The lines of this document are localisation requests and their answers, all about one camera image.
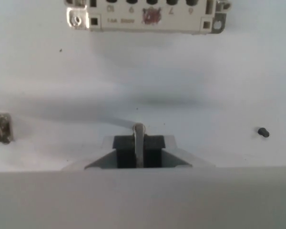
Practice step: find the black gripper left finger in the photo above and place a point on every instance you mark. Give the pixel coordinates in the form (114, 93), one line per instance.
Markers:
(124, 152)

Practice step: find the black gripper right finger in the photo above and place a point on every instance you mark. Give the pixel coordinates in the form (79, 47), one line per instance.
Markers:
(155, 152)

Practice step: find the thin metal square peg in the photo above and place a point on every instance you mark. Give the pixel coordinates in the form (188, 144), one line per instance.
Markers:
(138, 148)

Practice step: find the white task board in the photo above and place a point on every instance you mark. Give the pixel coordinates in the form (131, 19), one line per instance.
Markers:
(62, 83)

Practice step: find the tiny black knob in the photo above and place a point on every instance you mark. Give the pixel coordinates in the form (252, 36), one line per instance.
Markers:
(263, 132)

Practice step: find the beige rectangular connector block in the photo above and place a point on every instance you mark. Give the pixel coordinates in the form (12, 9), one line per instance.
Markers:
(157, 26)

